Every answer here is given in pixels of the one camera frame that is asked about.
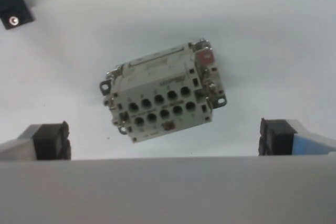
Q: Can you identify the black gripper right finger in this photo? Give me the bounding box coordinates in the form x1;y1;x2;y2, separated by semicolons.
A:
258;116;336;157

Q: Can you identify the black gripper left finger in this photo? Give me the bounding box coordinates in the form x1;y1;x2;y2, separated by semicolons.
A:
0;120;72;161

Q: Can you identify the white task board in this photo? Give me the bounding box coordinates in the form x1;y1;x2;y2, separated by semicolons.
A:
0;0;336;159

